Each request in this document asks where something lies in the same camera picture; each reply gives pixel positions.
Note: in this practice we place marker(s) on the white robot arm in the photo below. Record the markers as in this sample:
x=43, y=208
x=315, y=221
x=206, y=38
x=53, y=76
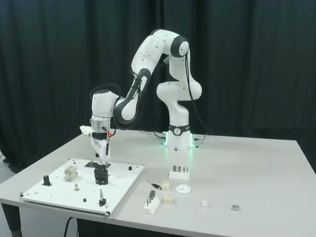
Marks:
x=177, y=108

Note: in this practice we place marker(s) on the black Ethernet plug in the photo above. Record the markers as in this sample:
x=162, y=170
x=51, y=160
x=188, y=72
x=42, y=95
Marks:
x=156, y=186

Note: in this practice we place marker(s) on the white small gear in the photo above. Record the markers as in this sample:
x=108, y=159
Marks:
x=204, y=203

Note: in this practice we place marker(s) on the white large gear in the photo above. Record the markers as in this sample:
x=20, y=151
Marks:
x=183, y=189

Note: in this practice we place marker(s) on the black D-SUB plug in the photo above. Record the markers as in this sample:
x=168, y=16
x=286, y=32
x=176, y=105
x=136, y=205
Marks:
x=101, y=176

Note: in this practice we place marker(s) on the dark grey table leg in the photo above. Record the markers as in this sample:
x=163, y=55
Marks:
x=10, y=219

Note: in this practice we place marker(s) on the white round peg holder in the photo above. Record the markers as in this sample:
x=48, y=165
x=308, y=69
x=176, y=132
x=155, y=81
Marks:
x=179, y=175

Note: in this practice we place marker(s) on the white square peg holder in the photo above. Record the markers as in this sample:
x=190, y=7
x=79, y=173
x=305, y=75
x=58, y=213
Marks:
x=151, y=208

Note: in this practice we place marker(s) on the white task board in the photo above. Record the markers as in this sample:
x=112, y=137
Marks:
x=61, y=195

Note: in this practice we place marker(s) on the metal BNC plug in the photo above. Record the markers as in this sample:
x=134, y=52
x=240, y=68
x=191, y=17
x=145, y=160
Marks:
x=76, y=187

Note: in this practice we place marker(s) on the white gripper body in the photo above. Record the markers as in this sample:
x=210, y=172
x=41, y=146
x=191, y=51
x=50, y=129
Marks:
x=100, y=146

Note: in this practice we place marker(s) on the thin black rod, red tag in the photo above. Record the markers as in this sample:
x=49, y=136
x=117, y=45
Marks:
x=107, y=148

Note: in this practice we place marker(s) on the metal bolt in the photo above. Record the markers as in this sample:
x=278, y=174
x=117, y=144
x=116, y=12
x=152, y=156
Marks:
x=234, y=207

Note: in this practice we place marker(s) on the black curtain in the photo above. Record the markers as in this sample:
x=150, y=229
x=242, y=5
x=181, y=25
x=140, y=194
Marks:
x=49, y=61

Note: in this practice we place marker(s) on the cream waterproof plug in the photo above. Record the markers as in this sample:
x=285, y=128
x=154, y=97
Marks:
x=70, y=174

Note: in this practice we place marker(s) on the cream plug holder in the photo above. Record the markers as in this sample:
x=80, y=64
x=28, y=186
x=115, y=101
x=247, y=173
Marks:
x=169, y=199
x=166, y=185

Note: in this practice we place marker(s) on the large metal square peg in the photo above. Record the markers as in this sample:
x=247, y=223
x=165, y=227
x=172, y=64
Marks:
x=152, y=194

